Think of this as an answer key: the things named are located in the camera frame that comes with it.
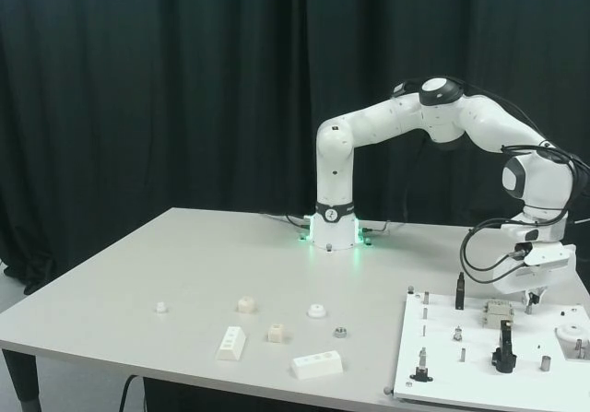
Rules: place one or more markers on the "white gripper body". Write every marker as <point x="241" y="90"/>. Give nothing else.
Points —
<point x="530" y="279"/>

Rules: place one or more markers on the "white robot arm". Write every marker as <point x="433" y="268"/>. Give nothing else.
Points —
<point x="336" y="168"/>

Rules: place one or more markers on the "short thick metal round peg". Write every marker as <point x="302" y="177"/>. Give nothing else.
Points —
<point x="546" y="363"/>

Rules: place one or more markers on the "white peg holder with holes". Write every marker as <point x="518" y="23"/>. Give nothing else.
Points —
<point x="318" y="363"/>
<point x="230" y="345"/>

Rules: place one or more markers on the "grey rectangular connector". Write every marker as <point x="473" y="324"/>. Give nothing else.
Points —
<point x="494" y="313"/>

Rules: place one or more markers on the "white large gear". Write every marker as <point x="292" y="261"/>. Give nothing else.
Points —
<point x="570" y="331"/>

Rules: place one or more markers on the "black D-SUB plug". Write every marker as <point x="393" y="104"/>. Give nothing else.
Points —
<point x="503" y="356"/>

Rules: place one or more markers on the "small metal connector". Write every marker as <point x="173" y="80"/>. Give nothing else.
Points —
<point x="458" y="333"/>

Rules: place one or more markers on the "white task board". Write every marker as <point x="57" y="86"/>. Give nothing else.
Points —
<point x="484" y="370"/>

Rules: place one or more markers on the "metal BNC plug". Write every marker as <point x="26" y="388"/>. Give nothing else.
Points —
<point x="422" y="357"/>

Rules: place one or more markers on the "metal hex nut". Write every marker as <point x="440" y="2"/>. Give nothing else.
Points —
<point x="340" y="332"/>

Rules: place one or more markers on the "white medium gear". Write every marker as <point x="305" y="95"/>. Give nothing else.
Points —
<point x="316" y="311"/>

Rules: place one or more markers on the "cream cube holder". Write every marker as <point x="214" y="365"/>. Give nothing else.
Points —
<point x="246" y="304"/>
<point x="276" y="333"/>

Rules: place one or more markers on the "white small gear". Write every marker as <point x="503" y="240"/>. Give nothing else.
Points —
<point x="161" y="308"/>

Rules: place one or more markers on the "black curtain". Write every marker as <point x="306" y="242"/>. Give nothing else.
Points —
<point x="138" y="85"/>

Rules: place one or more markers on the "dark table leg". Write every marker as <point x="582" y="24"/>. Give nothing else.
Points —
<point x="23" y="380"/>

